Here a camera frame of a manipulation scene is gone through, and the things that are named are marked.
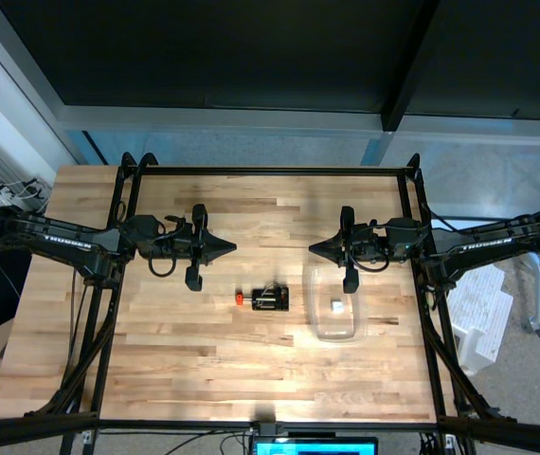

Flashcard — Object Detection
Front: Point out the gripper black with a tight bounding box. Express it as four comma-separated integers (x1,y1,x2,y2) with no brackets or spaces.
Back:
149,203,238,292
308,204,392,293

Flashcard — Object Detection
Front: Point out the black bench clamp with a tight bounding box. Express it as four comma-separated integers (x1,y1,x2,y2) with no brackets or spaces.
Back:
250,285,291,313

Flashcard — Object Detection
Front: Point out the clear plastic tub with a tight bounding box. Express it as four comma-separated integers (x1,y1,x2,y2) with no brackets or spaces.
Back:
301,263,370,346

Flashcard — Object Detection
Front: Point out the blue laptop screen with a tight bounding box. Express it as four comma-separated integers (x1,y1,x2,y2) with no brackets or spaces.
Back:
250,436,379,455

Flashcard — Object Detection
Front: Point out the arm braided black cable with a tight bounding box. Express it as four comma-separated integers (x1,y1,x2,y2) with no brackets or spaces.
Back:
148,253,180,279
347,246,393,273

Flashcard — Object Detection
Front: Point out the arm tall cable loop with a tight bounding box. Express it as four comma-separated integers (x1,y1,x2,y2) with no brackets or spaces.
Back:
112,201,128,233
419,201,449,233

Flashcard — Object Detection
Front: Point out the black low camera mount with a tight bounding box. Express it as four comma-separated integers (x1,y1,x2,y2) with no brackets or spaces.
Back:
250,410,280,435

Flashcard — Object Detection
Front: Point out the black white cable bundle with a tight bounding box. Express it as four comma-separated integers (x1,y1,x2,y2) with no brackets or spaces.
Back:
0,176,47,201

